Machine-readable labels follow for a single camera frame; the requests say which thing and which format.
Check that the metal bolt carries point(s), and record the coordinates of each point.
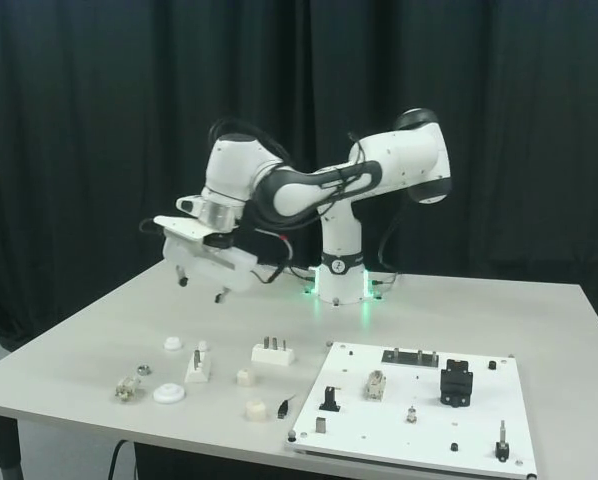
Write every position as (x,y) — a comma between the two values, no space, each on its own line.
(142,370)

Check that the black table leg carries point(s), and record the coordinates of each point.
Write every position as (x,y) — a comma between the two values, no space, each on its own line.
(1,442)

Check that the metal square peg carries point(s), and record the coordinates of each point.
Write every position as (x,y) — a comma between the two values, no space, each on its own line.
(197,358)

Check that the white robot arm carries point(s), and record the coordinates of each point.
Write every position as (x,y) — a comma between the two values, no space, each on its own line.
(399,160)

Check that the black D-SUB plug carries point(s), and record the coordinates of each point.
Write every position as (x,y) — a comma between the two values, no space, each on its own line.
(456,385)

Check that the metal waterproof plug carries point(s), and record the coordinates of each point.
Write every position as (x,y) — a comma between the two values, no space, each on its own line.
(126,389)

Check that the flat white mounting plate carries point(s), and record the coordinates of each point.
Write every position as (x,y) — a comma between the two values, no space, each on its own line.
(179,225)

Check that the white plug holder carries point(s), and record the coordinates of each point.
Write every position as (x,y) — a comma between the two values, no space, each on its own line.
(255,410)
(246,376)

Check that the black equipment cabinet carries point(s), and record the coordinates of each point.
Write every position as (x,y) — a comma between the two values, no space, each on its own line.
(214,465)

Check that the black USB plug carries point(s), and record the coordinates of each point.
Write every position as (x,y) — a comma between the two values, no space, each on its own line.
(282,406)

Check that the white task board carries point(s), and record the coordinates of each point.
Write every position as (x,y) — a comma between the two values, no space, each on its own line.
(394,450)

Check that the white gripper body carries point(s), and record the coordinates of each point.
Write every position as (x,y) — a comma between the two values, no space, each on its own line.
(204,262)

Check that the white peg holder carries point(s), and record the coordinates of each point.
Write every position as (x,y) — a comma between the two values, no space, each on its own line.
(199,375)
(274,356)

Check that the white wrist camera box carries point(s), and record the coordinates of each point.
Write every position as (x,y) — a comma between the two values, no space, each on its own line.
(189,206)

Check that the white large gear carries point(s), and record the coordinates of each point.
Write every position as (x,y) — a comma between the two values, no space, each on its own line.
(169,394)

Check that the white medium gear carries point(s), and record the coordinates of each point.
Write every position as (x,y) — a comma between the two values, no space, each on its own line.
(172,344)

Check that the metal BNC plug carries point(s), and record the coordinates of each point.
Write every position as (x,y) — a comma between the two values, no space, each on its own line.
(410,415)

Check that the black curtain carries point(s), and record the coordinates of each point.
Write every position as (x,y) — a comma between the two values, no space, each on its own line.
(79,100)

